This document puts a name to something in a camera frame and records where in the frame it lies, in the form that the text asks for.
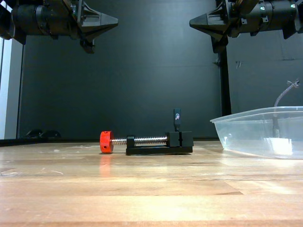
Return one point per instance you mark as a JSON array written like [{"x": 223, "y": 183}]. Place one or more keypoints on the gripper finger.
[
  {"x": 210, "y": 30},
  {"x": 101, "y": 29},
  {"x": 210, "y": 19},
  {"x": 104, "y": 20}
]

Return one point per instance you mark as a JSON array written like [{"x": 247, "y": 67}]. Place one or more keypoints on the clear plastic tub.
[{"x": 248, "y": 132}]

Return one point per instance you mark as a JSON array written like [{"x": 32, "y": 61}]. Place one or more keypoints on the black rounded clamp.
[
  {"x": 51, "y": 134},
  {"x": 35, "y": 133}
]

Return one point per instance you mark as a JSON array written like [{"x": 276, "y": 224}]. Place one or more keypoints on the red vise knob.
[{"x": 106, "y": 142}]

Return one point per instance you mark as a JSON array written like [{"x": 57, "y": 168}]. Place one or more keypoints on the black bench vise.
[{"x": 180, "y": 142}]

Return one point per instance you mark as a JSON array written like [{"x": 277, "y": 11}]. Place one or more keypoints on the silver threaded vise screw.
[{"x": 146, "y": 140}]

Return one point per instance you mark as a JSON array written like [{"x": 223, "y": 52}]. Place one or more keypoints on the white block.
[{"x": 281, "y": 145}]

